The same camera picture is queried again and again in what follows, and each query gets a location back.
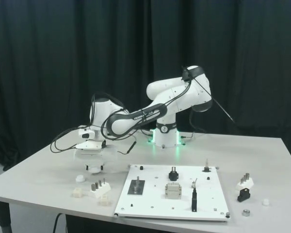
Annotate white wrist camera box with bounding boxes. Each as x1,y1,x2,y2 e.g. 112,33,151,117
78,128,96,141

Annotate white four-peg holder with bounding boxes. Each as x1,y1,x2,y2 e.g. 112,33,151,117
88,183,112,199

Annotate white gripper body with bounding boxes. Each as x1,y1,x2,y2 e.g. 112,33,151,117
74,148,107,169

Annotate black D-SUB plug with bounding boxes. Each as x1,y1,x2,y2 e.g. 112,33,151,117
237,188,251,202

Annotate black base cable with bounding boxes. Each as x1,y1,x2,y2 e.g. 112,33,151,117
181,108,208,141

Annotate black BNC plug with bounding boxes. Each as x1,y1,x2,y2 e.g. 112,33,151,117
168,166,179,182

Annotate white mounting plate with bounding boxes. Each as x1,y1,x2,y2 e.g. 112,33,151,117
74,140,105,150

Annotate black floor cable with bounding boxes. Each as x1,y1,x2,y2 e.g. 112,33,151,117
53,213,65,233

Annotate black curtains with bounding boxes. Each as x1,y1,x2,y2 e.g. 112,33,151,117
0,0,291,172

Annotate thin black rod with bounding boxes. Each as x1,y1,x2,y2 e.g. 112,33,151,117
126,141,137,154

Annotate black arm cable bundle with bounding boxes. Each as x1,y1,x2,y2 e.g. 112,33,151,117
91,65,236,141

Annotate white three-peg holder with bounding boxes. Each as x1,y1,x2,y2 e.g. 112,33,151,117
234,178,255,191

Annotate white task board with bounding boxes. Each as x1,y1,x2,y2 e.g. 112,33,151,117
113,164,230,218

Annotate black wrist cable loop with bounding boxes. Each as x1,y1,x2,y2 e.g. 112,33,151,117
49,125,93,154

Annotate black table leg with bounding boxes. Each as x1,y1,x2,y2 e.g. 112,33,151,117
0,199,10,233

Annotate black USB plug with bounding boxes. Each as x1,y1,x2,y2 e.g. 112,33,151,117
191,189,199,212

